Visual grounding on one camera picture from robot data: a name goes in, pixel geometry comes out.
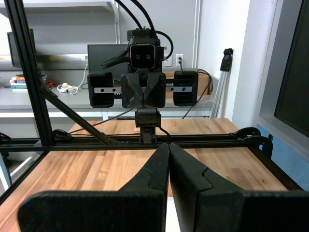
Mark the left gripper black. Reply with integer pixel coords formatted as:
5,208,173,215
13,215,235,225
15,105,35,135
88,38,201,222
87,30,199,109

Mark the thin looped left arm cable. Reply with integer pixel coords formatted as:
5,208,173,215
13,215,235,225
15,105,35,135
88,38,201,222
155,30,175,61

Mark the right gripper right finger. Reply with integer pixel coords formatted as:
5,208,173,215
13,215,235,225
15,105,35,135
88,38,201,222
170,143,309,232

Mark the grey office desk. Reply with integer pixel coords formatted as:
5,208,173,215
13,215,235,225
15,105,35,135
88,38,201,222
0,70,220,119

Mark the white cable bundle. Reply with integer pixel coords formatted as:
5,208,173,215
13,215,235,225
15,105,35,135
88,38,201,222
56,63,89,95

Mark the grey metal partition frame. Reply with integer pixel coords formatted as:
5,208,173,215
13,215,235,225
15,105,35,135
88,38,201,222
255,0,309,155

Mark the black computer monitor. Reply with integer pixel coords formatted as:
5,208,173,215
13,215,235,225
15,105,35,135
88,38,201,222
6,28,36,69

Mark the white wall conduit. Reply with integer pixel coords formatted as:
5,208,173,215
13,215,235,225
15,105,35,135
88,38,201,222
192,0,201,69

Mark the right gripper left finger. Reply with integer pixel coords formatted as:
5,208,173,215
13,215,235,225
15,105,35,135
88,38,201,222
18,143,169,232

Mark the dark grey computer monitor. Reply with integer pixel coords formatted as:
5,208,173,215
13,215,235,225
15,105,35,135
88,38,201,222
87,44,130,73

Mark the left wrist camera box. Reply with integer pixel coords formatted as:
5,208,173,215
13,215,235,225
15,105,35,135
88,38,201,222
128,43,158,70

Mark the tripod with silver legs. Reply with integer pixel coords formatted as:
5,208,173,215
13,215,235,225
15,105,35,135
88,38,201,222
213,47,234,119

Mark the white wall shelf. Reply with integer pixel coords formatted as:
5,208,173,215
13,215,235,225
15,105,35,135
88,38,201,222
0,0,121,46

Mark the white task board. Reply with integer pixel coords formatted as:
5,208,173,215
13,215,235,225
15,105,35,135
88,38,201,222
165,196,181,232

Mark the stack of books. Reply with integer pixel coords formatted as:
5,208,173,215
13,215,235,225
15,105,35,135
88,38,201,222
9,76,28,93

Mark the black aluminium frame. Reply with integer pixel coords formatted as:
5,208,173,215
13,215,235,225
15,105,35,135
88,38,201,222
0,0,309,201

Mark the thick black cable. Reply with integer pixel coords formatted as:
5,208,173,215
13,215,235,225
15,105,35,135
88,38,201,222
131,0,157,31
114,0,145,31

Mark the braided black left arm cable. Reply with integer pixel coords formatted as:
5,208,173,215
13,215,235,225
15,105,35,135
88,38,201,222
100,47,130,70

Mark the brown cardboard box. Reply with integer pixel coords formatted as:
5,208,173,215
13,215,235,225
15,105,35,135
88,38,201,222
166,71,213,100

